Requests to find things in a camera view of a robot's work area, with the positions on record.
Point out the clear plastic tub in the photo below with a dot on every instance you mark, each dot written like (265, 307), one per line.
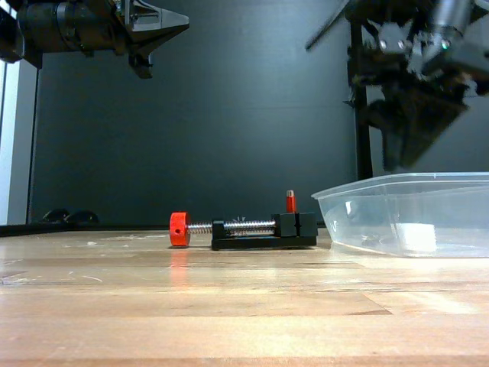
(363, 214)

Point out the black clamp with red knob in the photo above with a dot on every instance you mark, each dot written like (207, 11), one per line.
(263, 242)

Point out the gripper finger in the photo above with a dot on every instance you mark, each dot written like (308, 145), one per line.
(168, 17)
(391, 130)
(428, 122)
(153, 40)

